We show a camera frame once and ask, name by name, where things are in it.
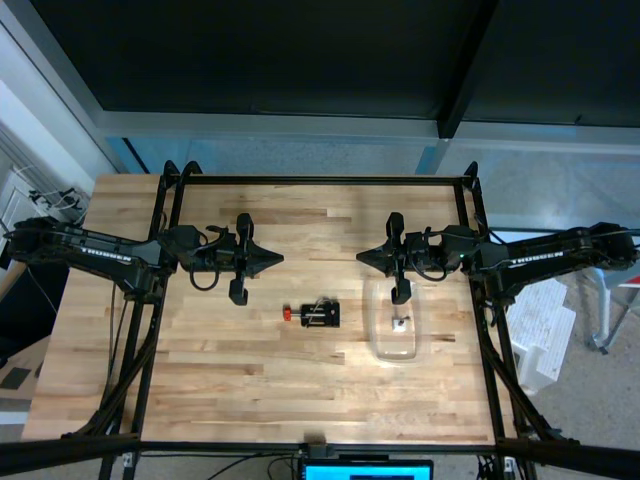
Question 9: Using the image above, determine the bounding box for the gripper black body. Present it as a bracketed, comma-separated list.
[215, 213, 255, 307]
[385, 212, 430, 307]

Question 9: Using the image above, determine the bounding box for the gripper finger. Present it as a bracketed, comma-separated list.
[355, 240, 394, 261]
[355, 258, 395, 278]
[248, 258, 285, 280]
[248, 239, 285, 261]

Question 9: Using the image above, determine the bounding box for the black clamp with red knob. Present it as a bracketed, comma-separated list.
[282, 298, 343, 330]

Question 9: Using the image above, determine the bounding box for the clear plastic tub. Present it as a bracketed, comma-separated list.
[363, 277, 427, 365]

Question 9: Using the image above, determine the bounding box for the white foam block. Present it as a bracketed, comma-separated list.
[503, 277, 571, 397]

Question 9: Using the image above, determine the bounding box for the power strip with plugs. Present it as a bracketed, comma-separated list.
[24, 185, 86, 221]

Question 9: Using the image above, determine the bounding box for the laptop screen with blue edge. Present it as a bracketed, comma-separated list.
[298, 458, 435, 480]

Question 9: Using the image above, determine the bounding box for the grey metal stand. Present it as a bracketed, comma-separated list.
[574, 264, 640, 354]

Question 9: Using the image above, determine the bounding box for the brown cardboard box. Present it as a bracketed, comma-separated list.
[0, 334, 51, 401]

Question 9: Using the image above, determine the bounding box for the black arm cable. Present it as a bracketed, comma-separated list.
[188, 224, 226, 293]
[414, 223, 507, 282]

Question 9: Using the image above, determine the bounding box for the black aluminium frame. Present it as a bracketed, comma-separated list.
[0, 159, 640, 480]

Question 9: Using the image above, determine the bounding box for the black vertical post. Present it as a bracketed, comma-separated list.
[437, 0, 500, 140]

